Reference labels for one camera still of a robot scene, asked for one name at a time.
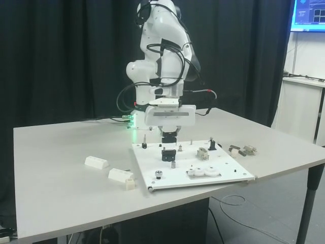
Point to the black D-SUB plug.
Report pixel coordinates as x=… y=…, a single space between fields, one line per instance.
x=169 y=138

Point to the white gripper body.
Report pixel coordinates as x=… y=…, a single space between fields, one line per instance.
x=170 y=119

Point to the small cream cube holder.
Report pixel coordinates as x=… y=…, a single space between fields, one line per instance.
x=130 y=184

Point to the black curtain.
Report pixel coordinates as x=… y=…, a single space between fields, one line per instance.
x=63 y=58

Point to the white cabinet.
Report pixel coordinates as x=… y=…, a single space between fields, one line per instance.
x=302 y=111

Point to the white large gear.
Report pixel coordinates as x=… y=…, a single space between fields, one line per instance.
x=211 y=171

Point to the white medium gear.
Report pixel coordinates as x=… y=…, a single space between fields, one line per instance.
x=199 y=172

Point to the metal BNC plug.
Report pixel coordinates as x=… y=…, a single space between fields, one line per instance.
x=180 y=147

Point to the white power strip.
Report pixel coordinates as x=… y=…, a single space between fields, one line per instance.
x=6 y=233

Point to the metal waterproof plug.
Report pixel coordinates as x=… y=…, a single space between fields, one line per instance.
x=200 y=153

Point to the dark grey table leg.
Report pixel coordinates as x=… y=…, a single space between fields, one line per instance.
x=308 y=203

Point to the long white holder block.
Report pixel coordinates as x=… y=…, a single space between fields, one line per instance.
x=120 y=174
x=96 y=162

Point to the metal square peg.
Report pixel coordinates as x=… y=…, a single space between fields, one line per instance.
x=173 y=164

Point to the blue screen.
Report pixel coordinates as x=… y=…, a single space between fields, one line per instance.
x=308 y=15

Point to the beige plug with metal shell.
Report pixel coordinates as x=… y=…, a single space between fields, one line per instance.
x=250 y=150

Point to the metal bolt with round head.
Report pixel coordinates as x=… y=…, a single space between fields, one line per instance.
x=158 y=175

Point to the white small gear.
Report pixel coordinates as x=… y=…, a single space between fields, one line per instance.
x=192 y=171

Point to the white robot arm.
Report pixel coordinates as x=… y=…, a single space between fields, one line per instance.
x=167 y=66

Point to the metal round peg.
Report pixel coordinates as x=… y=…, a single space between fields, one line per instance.
x=144 y=142

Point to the black USB plug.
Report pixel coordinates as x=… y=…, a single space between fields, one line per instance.
x=212 y=145

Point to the small white plug holder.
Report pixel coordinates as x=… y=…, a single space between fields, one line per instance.
x=233 y=152

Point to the white task board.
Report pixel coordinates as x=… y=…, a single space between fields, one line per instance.
x=177 y=178

